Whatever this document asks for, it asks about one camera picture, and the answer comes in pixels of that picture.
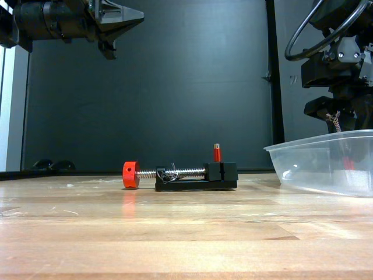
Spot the clear plastic tub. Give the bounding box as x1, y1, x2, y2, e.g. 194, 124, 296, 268
263, 129, 373, 199

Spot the small white block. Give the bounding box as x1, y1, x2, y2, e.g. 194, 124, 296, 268
330, 169, 370, 191

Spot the black clamp with red knob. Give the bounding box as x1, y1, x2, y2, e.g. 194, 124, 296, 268
122, 160, 238, 193

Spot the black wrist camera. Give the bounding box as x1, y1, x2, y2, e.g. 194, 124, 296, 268
301, 55, 362, 89

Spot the black vertical post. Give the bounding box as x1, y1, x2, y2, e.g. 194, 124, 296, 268
264, 0, 286, 144

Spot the black metal table frame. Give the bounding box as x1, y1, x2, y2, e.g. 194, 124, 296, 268
0, 159, 276, 182

